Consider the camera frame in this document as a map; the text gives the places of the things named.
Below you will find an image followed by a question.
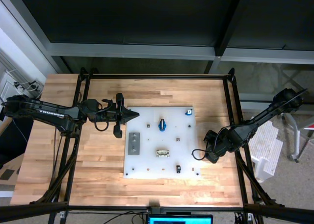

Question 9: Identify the black metal frame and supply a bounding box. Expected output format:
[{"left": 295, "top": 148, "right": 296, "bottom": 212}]
[{"left": 0, "top": 67, "right": 314, "bottom": 224}]

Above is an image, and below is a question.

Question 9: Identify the grey metal shelf frame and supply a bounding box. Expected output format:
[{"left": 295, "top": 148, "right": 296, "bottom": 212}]
[{"left": 0, "top": 0, "right": 314, "bottom": 74}]

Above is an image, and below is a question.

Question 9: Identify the white taskboard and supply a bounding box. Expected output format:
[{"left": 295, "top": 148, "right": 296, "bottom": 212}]
[{"left": 123, "top": 107, "right": 203, "bottom": 180}]

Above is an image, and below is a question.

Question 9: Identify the grey metal chair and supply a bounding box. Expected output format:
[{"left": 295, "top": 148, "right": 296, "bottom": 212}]
[{"left": 281, "top": 111, "right": 314, "bottom": 164}]

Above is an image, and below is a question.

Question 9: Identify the black table-level camera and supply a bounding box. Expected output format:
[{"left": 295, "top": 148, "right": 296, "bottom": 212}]
[{"left": 149, "top": 199, "right": 161, "bottom": 214}]

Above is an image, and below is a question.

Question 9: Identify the white plastic step stool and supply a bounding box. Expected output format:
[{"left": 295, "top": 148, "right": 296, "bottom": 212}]
[{"left": 250, "top": 122, "right": 281, "bottom": 183}]

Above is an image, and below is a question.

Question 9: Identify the grey bar holder plate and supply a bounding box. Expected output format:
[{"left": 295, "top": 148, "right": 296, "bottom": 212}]
[{"left": 128, "top": 132, "right": 141, "bottom": 156}]

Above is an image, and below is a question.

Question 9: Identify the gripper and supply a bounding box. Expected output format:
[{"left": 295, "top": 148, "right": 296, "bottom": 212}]
[
  {"left": 107, "top": 93, "right": 140, "bottom": 138},
  {"left": 203, "top": 129, "right": 222, "bottom": 164}
]

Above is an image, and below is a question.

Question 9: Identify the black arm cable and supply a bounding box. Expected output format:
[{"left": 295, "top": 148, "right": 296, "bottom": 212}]
[
  {"left": 94, "top": 119, "right": 110, "bottom": 132},
  {"left": 191, "top": 148, "right": 209, "bottom": 161}
]

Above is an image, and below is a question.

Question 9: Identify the laptop screen with blue edge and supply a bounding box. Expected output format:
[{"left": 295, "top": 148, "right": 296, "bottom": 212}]
[{"left": 146, "top": 214, "right": 213, "bottom": 224}]

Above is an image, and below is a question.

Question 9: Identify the white cable bundle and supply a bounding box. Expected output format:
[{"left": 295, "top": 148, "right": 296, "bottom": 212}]
[{"left": 13, "top": 80, "right": 41, "bottom": 92}]

